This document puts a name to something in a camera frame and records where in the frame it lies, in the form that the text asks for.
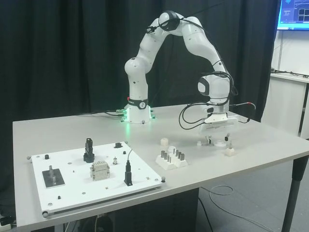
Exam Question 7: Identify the black curtain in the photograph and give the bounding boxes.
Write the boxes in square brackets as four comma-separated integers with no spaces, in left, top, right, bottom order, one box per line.
[0,0,282,152]

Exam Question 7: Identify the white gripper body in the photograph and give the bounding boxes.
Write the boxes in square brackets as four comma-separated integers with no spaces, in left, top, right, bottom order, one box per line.
[198,116,239,134]

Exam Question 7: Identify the beige waterproof plug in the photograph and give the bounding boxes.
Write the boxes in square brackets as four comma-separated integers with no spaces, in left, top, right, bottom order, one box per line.
[90,161,112,181]

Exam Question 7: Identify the blue screen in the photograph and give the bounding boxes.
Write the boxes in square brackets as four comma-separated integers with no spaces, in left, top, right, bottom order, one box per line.
[276,0,309,31]

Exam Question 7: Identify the grey floor cable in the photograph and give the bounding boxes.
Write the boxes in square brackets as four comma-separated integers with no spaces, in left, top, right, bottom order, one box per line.
[208,185,309,232]

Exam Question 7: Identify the black looped cable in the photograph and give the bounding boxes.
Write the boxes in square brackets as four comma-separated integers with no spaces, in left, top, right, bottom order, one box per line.
[178,102,211,131]

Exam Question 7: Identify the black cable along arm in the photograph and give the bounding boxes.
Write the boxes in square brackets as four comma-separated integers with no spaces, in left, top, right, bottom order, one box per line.
[144,9,239,107]

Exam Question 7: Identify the white power strip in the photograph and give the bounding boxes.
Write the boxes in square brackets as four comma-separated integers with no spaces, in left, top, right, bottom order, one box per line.
[0,217,13,231]

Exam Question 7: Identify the black USB plug grey cable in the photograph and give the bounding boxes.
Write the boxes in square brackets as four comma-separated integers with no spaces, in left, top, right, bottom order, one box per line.
[124,148,134,174]

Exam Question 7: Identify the black table leg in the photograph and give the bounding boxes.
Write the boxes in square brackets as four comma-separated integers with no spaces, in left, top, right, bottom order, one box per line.
[282,158,304,232]

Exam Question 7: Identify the white cabinet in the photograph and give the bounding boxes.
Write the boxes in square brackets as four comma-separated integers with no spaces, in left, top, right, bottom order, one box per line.
[268,69,309,140]

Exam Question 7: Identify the black D-SUB plug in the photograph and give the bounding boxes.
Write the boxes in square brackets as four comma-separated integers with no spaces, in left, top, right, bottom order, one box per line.
[83,137,95,163]

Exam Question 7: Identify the black base cable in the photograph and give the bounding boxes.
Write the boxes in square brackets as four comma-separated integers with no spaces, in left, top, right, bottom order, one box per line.
[81,110,126,118]

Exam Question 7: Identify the white peg holder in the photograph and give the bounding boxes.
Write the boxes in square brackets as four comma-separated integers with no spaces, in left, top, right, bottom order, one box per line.
[155,154,179,170]
[174,154,189,169]

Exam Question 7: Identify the white task board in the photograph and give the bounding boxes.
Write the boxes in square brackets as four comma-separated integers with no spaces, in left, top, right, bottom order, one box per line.
[26,141,167,218]

